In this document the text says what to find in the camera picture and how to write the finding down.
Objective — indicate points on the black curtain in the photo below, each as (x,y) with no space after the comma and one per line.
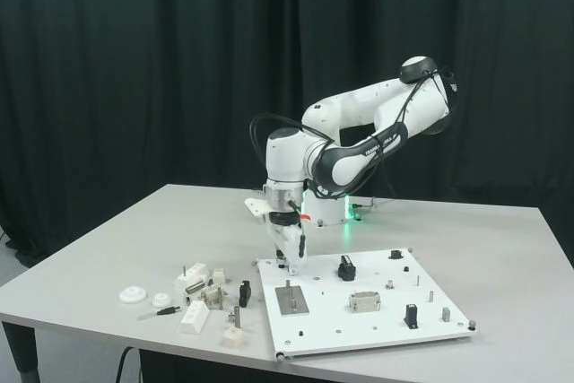
(134,64)

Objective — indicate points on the black table leg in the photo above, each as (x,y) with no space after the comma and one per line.
(20,351)

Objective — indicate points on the white medium gear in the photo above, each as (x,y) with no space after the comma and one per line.
(160,299)

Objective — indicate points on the white task board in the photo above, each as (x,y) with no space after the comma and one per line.
(359,307)

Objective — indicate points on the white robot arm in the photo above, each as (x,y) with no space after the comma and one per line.
(354,150)

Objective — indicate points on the metal D-SUB plug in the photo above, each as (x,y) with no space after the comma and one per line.
(211,298)

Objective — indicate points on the black plug with metal pin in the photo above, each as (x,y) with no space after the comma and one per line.
(164,311)

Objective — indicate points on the white long holder with holes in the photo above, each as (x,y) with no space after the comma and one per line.
(193,318)
(193,275)

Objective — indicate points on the white large gear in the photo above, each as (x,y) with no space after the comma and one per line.
(131,295)

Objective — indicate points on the small white cube holder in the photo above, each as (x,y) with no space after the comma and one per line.
(233,337)
(218,275)

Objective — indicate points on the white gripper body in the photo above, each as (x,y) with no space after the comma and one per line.
(287,241)

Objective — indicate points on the black USB plug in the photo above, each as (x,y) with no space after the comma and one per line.
(244,291)

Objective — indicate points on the black waterproof plug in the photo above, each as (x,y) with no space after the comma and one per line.
(346,269)

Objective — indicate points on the thin black rod red tag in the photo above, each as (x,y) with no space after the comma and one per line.
(301,239)

